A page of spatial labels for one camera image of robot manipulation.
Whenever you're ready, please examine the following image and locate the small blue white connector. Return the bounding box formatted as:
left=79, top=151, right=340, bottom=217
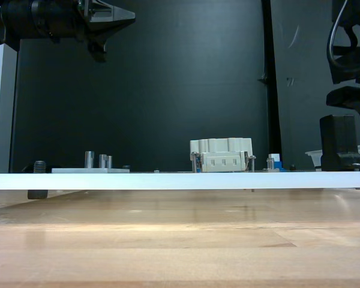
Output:
left=266, top=152, right=285, bottom=172

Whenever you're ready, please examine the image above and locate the beige multi-pin connector housing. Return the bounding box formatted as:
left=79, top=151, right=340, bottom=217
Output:
left=189, top=137, right=258, bottom=174

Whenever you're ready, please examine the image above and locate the white taskboard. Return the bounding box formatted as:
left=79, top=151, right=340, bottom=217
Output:
left=0, top=170, right=360, bottom=191

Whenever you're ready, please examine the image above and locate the clear plastic tub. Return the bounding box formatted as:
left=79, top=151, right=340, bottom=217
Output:
left=305, top=143, right=360, bottom=172

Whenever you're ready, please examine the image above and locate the grey metal plate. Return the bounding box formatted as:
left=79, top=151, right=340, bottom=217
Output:
left=51, top=167, right=130, bottom=174

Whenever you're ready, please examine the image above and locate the black threaded foot screw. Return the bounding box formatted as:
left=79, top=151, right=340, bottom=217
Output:
left=27, top=160, right=48, bottom=200

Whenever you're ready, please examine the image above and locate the black USB socket mount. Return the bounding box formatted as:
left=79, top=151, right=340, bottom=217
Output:
left=319, top=115, right=360, bottom=172

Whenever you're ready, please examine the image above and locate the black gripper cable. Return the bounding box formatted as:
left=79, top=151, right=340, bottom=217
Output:
left=326, top=0, right=353, bottom=71

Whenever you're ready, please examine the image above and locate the black wall post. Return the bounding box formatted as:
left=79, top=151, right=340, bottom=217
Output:
left=257, top=0, right=282, bottom=170

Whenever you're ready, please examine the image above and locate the grey aluminium window frame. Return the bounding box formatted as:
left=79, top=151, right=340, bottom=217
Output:
left=0, top=44, right=19, bottom=174

